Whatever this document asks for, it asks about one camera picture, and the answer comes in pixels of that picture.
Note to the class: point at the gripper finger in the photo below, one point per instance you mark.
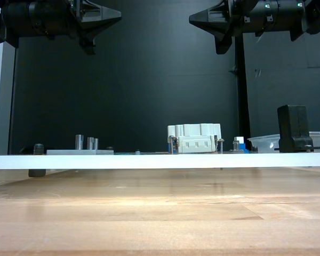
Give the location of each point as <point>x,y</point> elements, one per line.
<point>110,13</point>
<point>96,26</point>
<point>210,16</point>
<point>216,28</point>

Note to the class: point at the small white blue connector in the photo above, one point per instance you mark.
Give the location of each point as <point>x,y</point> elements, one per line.
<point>239,140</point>

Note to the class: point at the grey multi-pin connector housing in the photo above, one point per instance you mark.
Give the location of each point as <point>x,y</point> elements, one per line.
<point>194,138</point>

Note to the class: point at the upright steel peg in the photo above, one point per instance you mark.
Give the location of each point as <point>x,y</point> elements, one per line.
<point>79,142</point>
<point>96,144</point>
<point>90,144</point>

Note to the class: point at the silver connector mounting screw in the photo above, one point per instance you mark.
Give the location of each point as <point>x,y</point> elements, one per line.
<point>171,149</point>
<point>220,145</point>

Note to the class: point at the clear plastic tub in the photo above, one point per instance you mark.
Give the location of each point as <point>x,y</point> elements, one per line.
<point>264,144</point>

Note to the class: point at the black USB socket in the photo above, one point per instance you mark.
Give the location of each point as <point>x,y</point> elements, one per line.
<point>293,125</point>

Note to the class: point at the grey metal plate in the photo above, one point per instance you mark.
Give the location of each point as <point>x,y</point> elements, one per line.
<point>77,152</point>

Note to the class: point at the white task board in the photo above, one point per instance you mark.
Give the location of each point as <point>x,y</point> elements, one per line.
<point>160,162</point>

